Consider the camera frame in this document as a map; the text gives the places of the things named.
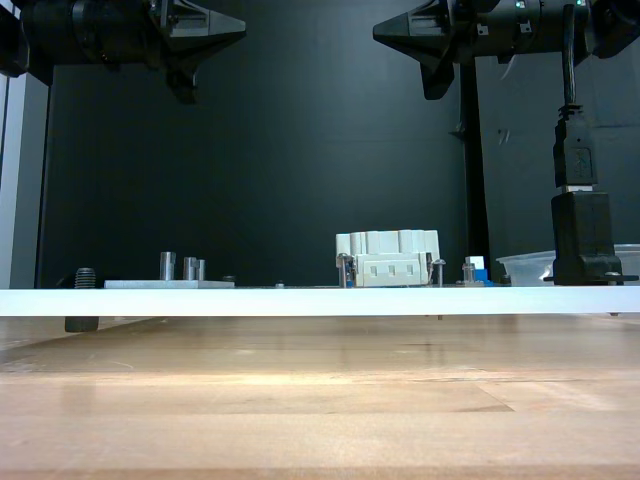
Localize black USB socket housing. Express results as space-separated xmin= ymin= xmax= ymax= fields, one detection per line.
xmin=542 ymin=191 xmax=640 ymax=287

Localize clear plastic tub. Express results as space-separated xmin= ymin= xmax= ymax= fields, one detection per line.
xmin=496 ymin=243 xmax=640 ymax=288

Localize black threaded foot screw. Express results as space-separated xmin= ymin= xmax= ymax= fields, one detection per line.
xmin=64 ymin=266 xmax=99 ymax=334

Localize grey aluminium plate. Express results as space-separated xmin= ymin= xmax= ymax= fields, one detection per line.
xmin=103 ymin=279 xmax=237 ymax=291

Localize black aluminium frame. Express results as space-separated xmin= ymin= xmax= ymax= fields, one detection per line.
xmin=448 ymin=62 xmax=492 ymax=289

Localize black USB plug with cable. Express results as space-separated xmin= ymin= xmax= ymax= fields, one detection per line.
xmin=552 ymin=3 xmax=600 ymax=194

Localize blue white terminal block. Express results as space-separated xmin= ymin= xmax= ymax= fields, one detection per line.
xmin=463 ymin=255 xmax=488 ymax=287

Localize white task board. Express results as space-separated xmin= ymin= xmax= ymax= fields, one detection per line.
xmin=0 ymin=285 xmax=640 ymax=319

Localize beige multi-pin connector housing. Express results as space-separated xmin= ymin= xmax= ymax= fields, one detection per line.
xmin=335 ymin=229 xmax=441 ymax=289

